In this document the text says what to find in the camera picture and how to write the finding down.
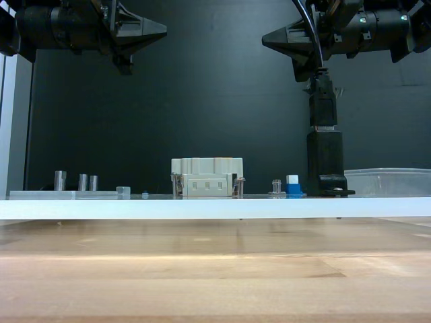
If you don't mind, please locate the black USB connector with cable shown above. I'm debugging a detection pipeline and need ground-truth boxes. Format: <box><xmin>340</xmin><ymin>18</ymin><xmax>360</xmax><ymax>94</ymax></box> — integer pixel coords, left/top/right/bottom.
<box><xmin>293</xmin><ymin>0</ymin><xmax>339</xmax><ymax>132</ymax></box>

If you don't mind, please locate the black USB hub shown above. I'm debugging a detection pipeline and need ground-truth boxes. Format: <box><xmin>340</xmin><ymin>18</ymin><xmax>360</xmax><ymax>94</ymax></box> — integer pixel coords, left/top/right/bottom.
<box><xmin>306</xmin><ymin>129</ymin><xmax>356</xmax><ymax>197</ymax></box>

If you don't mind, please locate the beige connector hood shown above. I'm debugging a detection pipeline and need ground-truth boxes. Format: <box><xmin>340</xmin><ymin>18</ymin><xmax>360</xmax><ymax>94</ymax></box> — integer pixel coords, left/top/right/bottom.
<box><xmin>170</xmin><ymin>157</ymin><xmax>244</xmax><ymax>185</ymax></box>

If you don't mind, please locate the beige connector base with slots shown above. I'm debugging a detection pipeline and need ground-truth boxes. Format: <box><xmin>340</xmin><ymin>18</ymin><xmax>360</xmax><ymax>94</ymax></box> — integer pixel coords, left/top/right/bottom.
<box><xmin>180</xmin><ymin>172</ymin><xmax>234</xmax><ymax>199</ymax></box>

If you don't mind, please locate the blue socket holding plug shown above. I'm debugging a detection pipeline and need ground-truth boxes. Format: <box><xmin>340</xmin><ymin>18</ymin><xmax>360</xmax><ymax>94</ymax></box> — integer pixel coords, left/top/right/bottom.
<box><xmin>284</xmin><ymin>183</ymin><xmax>307</xmax><ymax>197</ymax></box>

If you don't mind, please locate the metal housing clamp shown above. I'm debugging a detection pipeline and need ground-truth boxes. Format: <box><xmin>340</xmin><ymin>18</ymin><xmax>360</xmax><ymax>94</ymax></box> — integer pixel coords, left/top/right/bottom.
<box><xmin>170</xmin><ymin>172</ymin><xmax>185</xmax><ymax>199</ymax></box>
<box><xmin>232</xmin><ymin>177</ymin><xmax>246</xmax><ymax>199</ymax></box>

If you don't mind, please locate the clear plastic tub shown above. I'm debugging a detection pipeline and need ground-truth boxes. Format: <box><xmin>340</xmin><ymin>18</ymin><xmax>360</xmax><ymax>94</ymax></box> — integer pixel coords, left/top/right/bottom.
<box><xmin>343</xmin><ymin>168</ymin><xmax>431</xmax><ymax>197</ymax></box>

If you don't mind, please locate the white plastic board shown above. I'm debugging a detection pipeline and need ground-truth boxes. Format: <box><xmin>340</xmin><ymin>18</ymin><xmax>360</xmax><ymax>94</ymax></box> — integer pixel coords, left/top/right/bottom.
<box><xmin>0</xmin><ymin>193</ymin><xmax>431</xmax><ymax>221</ymax></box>

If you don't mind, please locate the light grey frame post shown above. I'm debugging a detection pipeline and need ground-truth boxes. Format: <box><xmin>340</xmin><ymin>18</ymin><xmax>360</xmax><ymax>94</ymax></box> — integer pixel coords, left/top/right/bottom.
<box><xmin>0</xmin><ymin>50</ymin><xmax>34</xmax><ymax>198</ymax></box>

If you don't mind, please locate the aluminium base plate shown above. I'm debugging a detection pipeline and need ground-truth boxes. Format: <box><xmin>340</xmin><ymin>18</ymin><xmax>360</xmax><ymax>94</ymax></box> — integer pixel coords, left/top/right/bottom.
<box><xmin>9</xmin><ymin>190</ymin><xmax>119</xmax><ymax>201</ymax></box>

